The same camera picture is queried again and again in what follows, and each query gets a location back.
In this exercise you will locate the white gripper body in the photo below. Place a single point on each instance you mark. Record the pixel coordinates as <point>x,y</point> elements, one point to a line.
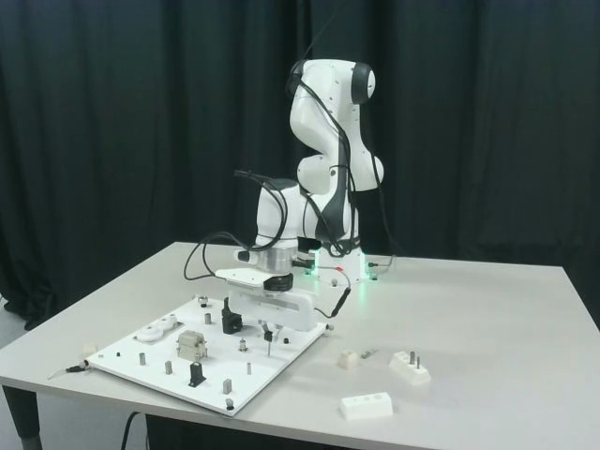
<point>276,304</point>

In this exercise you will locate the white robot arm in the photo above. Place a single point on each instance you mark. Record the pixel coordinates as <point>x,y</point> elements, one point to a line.
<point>319,117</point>

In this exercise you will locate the metal square peg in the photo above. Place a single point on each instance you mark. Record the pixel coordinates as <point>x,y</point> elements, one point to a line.
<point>169,367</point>
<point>228,385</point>

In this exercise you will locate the white three-hole peg holder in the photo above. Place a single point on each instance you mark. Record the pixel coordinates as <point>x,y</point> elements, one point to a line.
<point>365,407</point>

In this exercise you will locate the white peg holder with pegs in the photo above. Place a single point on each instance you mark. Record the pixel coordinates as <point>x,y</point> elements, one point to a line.
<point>412,375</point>

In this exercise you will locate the metal BNC plug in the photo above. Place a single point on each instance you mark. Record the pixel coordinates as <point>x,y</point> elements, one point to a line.
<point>242,346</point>

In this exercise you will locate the black D-SUB plug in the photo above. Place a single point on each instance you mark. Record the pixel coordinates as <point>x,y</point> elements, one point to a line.
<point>231,323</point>

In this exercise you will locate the small white holder block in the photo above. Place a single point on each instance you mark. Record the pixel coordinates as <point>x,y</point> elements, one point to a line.
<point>348,360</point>

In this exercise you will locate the metal waterproof plug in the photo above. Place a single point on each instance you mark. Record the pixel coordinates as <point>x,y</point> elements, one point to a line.
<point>191,348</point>

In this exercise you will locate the black USB plug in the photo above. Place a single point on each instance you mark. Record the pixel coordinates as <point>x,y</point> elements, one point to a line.
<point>197,376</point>

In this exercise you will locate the small metal part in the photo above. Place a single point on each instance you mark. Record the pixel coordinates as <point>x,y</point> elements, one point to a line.
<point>369,354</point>

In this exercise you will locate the white small gear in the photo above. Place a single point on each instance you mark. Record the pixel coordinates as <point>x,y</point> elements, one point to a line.
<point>173,319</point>

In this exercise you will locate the white medium gear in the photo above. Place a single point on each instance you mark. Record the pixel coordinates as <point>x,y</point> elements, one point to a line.
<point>167,326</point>

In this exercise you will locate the white task board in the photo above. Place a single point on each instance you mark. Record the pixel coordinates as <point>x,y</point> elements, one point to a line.
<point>154,370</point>

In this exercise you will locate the white large gear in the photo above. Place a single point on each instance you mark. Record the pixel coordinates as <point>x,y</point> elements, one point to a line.
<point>149,335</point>

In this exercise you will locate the black curtain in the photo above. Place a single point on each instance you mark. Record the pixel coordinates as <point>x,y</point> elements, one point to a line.
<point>140,117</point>

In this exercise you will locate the black table leg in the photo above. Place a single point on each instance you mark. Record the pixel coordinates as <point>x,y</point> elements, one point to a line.
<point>21,417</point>

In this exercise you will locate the flat white mount plate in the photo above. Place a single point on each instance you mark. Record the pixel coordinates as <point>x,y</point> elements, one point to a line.
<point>241,276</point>

